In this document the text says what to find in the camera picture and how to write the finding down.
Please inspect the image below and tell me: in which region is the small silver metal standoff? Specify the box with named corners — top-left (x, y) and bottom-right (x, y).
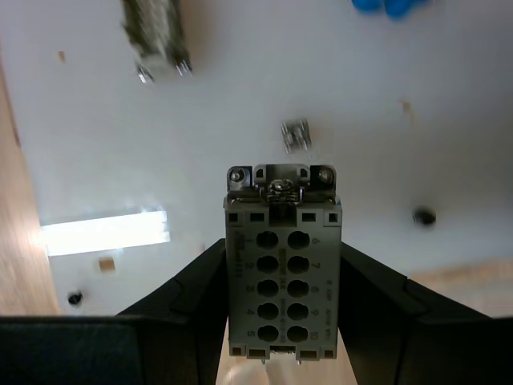
top-left (280, 119), bottom-right (313, 152)

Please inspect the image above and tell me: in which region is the grey connector base socket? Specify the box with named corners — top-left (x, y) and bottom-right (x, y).
top-left (121, 0), bottom-right (194, 84)

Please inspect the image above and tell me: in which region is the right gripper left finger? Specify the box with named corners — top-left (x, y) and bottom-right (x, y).
top-left (115, 237), bottom-right (230, 385)

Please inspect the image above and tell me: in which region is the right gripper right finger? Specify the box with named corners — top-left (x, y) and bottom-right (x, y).
top-left (339, 241), bottom-right (498, 385)

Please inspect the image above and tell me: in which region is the white mounting board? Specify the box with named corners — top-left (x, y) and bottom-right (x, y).
top-left (0, 0), bottom-right (513, 318)

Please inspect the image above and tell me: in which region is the blue clamp with white block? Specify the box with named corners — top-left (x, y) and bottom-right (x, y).
top-left (350, 0), bottom-right (434, 20)

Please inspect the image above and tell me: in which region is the grey ten-pin connector insert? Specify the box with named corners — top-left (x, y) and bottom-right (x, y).
top-left (221, 162), bottom-right (345, 367)

